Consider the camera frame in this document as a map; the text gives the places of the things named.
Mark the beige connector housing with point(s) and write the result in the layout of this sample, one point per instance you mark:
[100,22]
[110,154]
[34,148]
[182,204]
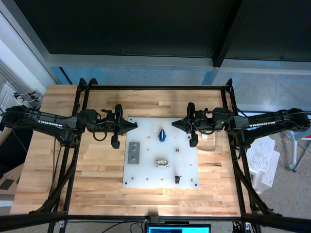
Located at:
[161,163]

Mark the black aluminium frame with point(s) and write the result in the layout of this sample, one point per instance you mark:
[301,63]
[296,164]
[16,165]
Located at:
[36,218]

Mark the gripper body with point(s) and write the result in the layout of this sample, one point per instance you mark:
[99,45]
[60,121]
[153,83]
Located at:
[193,140]
[117,110]

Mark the black wall post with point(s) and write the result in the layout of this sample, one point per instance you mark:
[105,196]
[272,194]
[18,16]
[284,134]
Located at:
[226,36]

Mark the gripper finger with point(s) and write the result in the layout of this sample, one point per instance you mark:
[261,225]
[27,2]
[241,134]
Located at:
[126,129]
[126,122]
[184,128]
[183,122]

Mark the white foam packaging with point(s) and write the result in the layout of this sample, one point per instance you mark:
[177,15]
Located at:
[262,157]

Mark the clear plastic tub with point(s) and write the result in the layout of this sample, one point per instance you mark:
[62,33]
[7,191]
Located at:
[206,145]

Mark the blue connector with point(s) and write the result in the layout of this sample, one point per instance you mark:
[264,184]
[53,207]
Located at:
[162,136]

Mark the white task board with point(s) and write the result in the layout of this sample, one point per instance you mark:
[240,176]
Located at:
[145,170]

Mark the black USB socket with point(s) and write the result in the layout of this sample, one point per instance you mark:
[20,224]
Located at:
[177,182]

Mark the grey metal plate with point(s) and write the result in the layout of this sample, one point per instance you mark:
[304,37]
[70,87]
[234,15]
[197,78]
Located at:
[137,155]

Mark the blue-lit screen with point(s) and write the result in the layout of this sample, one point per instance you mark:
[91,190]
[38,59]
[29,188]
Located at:
[177,230]

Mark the cardboard box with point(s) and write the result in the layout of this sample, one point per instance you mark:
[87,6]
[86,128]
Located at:
[14,170]

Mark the grey metal stand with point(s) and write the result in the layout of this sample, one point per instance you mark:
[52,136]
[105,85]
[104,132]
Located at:
[292,153]

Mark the black camera box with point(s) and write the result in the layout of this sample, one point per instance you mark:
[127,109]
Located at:
[155,219]

